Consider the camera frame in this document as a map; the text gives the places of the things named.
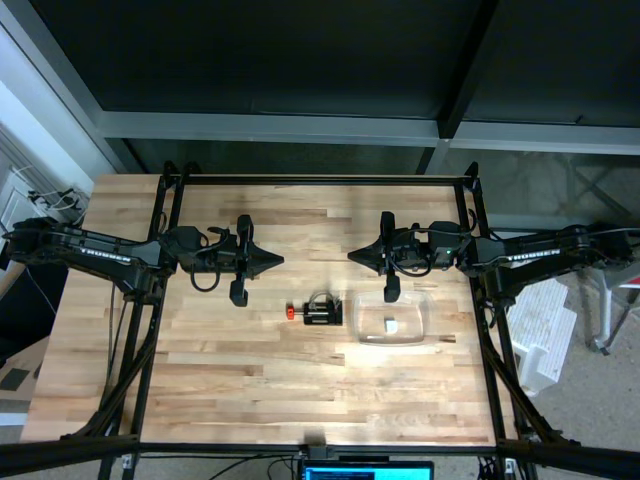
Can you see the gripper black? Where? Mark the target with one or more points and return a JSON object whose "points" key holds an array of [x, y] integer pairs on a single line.
{"points": [[242, 270], [391, 250]]}

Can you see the clear plastic container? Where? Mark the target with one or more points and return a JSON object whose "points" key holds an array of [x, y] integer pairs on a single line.
{"points": [[370, 331]]}

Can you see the white foam block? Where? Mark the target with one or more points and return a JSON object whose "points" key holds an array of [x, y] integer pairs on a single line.
{"points": [[391, 325]]}

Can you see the black vise with red knob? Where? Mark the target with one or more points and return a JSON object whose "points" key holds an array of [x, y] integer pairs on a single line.
{"points": [[322, 316]]}

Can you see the white plastic step stool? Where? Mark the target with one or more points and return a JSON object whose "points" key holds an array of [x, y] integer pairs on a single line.
{"points": [[540, 325]]}

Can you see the laptop screen with blue edge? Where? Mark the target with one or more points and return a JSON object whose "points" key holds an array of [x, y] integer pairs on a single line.
{"points": [[365, 472]]}

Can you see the metal-legged chair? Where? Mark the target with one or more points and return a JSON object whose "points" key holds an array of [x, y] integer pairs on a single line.
{"points": [[605, 320]]}

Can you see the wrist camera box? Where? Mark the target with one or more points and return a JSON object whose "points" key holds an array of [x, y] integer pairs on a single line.
{"points": [[444, 255]]}

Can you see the black frame corner bracket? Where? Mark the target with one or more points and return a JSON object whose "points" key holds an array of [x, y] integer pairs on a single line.
{"points": [[168, 167], [190, 168]]}

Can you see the black table-level camera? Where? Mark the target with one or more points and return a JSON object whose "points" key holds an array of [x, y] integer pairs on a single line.
{"points": [[316, 447]]}

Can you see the black metal frame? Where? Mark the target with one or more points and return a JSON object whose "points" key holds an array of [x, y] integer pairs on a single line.
{"points": [[60, 452]]}

